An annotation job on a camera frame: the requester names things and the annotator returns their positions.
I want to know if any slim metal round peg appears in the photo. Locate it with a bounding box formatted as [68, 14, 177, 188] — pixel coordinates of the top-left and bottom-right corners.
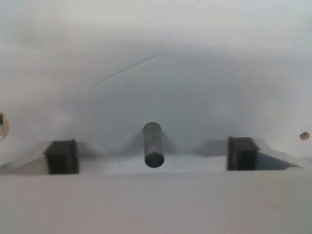
[142, 121, 166, 169]

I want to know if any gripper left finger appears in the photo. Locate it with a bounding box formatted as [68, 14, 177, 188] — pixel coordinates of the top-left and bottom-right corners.
[0, 138, 79, 176]

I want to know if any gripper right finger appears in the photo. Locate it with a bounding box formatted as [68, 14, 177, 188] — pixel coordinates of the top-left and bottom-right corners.
[226, 136, 303, 171]

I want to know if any white task board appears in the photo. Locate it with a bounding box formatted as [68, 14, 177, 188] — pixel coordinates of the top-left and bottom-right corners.
[0, 0, 312, 176]

